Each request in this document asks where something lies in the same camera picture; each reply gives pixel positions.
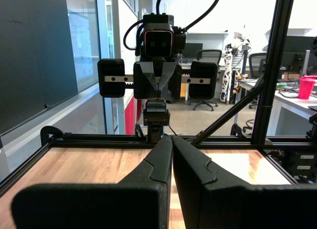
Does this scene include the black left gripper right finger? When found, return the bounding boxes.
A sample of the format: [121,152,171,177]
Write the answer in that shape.
[172,136,317,229]

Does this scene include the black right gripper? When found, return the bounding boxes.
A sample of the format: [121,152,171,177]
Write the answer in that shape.
[97,56,218,100]

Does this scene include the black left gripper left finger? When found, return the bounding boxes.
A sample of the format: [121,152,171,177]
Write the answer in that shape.
[11,135,173,229]

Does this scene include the red panel cabinet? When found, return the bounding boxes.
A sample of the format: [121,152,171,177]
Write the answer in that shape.
[123,96,144,136]

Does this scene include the small black monitor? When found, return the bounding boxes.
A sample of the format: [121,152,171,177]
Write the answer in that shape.
[183,43,204,59]

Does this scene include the black box white labels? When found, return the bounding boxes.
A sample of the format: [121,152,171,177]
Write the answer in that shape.
[262,143,317,185]

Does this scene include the black office chair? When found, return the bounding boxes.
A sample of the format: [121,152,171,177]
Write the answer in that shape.
[248,52,268,110]
[190,49,223,112]

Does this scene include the white overhead shelf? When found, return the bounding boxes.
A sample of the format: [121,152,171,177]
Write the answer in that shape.
[185,30,230,51]

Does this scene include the white lattice stand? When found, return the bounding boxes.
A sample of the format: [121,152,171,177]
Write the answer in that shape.
[219,32,251,105]

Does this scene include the grey metal window ledge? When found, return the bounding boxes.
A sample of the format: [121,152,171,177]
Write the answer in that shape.
[0,83,106,150]

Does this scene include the white office desk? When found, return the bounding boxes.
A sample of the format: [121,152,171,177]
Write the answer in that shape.
[234,82,317,138]

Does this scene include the red plastic cup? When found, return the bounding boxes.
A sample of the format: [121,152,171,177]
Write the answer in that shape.
[298,75,317,100]

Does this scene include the large black monitor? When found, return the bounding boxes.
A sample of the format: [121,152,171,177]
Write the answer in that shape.
[282,35,313,75]

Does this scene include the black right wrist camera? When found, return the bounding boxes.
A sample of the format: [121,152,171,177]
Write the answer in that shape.
[143,13,175,58]

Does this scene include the thin black right camera cable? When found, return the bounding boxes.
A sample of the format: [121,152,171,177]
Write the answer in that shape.
[123,20,145,57]

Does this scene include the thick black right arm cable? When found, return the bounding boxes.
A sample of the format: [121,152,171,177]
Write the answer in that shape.
[157,0,222,31]

